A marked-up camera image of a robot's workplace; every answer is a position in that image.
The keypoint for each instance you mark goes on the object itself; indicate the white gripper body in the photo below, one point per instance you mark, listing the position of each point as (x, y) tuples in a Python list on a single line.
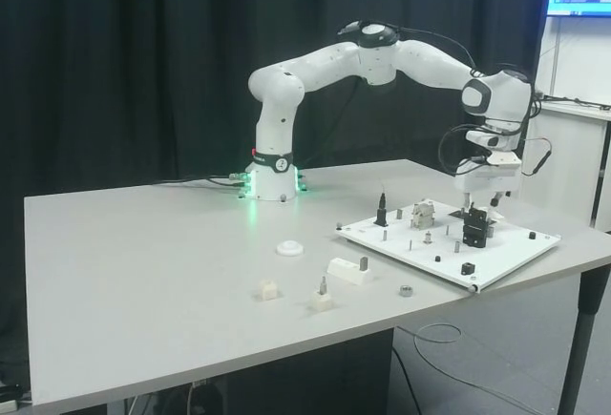
[(487, 180)]

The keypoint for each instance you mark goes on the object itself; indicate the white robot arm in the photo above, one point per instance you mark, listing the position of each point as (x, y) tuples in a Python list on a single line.
[(277, 124)]

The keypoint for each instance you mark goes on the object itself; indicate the white large gear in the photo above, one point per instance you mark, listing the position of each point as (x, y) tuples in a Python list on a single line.
[(289, 248)]

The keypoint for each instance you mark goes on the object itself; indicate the flat white mounting plate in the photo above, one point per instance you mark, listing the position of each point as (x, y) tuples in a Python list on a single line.
[(506, 159)]

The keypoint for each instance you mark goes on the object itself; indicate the black D-SUB plug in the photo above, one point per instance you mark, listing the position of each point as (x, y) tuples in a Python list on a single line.
[(475, 229)]

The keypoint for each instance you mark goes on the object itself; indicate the white task board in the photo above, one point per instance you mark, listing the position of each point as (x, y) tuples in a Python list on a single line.
[(429, 262)]

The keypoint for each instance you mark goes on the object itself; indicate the white cabinet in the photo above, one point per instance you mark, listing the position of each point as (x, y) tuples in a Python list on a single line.
[(573, 172)]

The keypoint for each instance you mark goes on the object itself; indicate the metal square peg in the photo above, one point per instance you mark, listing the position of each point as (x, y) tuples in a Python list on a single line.
[(365, 263)]

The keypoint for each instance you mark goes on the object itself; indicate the long white holder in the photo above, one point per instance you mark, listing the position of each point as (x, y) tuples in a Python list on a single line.
[(346, 272)]

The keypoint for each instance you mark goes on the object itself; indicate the black table leg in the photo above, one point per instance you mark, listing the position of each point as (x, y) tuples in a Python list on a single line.
[(580, 338)]

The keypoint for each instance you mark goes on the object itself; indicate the metal round peg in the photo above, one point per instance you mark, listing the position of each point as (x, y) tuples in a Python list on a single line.
[(322, 286)]

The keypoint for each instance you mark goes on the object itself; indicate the white peg holder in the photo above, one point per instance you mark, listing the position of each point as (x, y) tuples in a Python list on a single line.
[(320, 303)]

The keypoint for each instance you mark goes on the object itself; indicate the small white cube holder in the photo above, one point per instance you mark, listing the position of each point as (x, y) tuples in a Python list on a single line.
[(266, 290)]

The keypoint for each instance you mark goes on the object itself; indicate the black control cabinet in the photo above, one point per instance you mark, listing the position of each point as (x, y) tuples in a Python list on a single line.
[(310, 377)]

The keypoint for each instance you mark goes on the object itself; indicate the black curtains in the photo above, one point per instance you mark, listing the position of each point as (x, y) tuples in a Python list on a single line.
[(119, 52)]

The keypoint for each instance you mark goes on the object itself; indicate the white power strip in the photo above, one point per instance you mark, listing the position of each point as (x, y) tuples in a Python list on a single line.
[(8, 404)]

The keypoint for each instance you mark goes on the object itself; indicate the small white camera box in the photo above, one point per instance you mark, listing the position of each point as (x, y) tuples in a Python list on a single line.
[(482, 138)]

